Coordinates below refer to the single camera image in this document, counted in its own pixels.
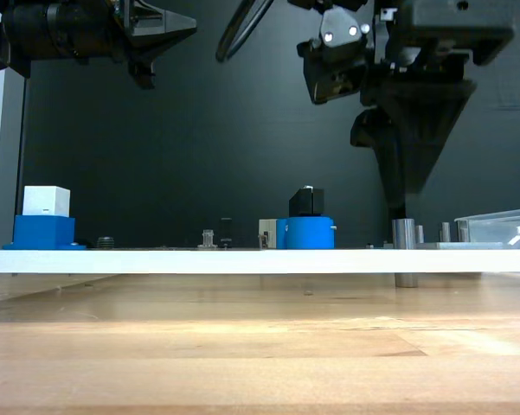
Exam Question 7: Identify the clear plastic tub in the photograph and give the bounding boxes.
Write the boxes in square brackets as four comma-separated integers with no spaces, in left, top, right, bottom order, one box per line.
[453,207,520,251]

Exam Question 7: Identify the white connector housing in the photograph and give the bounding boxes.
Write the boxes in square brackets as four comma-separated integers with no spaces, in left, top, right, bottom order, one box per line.
[258,219,281,251]

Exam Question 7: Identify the grey aluminium frame post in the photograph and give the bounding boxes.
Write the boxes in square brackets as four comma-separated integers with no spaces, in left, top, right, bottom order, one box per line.
[0,67,27,251]

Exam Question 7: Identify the white cube block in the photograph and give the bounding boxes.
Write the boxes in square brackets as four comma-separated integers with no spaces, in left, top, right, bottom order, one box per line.
[22,185,72,217]

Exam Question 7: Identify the white taskboard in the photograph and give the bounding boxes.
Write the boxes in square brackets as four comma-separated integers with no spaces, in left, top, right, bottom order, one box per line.
[0,248,520,275]

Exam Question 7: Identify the blue round holder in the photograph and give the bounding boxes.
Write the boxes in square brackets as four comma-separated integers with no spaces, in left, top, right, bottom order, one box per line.
[276,215,339,251]

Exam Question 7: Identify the large metal cylinder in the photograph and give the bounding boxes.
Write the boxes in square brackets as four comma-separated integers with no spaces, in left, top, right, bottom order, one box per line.
[392,219,419,289]

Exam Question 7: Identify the black block plug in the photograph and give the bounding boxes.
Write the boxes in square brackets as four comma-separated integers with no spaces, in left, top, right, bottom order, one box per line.
[288,185,325,218]

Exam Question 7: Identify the blue square socket base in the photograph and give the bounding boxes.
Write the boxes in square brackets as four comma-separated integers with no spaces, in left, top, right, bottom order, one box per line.
[2,214,87,251]

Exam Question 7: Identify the grey metal plate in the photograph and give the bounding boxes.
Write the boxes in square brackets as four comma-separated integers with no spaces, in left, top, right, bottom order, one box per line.
[382,240,505,251]

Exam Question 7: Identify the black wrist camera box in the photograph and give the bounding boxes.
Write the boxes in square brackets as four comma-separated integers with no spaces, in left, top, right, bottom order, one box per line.
[297,8,371,106]

